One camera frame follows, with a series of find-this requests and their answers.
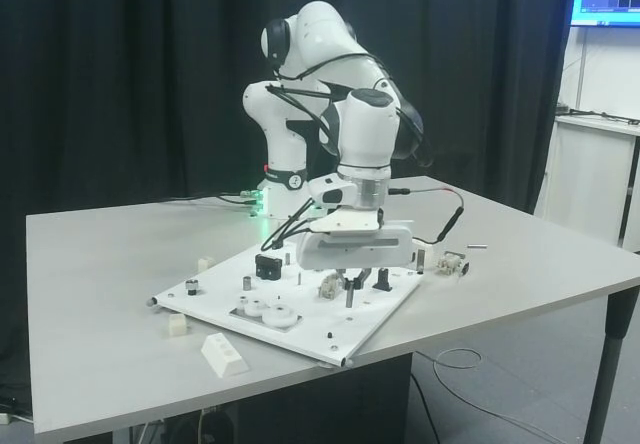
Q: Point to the black table leg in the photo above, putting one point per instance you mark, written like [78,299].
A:
[606,364]

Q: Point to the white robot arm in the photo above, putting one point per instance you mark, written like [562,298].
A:
[300,54]

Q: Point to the small white holder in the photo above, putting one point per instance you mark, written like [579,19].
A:
[205,263]

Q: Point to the white holder with square peg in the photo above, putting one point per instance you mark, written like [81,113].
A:
[424,257]

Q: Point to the black D-SUB plug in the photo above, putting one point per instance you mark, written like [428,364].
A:
[268,267]

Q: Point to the white cabinet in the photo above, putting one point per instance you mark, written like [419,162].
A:
[590,179]

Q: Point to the metal BNC plug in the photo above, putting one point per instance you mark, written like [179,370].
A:
[190,287]

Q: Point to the white large gear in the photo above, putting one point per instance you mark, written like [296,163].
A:
[279,317]

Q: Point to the thick metal round peg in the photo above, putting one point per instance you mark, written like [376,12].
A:
[247,282]

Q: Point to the long white holder with holes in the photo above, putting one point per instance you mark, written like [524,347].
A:
[222,355]

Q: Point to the white task board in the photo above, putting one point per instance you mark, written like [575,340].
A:
[310,314]

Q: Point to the white small gear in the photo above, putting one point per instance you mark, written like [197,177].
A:
[243,300]

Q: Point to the black cabinet under table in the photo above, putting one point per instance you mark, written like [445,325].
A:
[310,404]

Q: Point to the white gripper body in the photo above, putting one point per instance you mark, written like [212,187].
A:
[350,251]

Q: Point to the white medium gear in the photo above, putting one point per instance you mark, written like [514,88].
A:
[256,309]

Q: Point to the clear Ethernet plug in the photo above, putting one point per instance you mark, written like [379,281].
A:
[329,287]

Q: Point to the white cube holder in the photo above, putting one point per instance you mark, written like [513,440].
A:
[175,325]

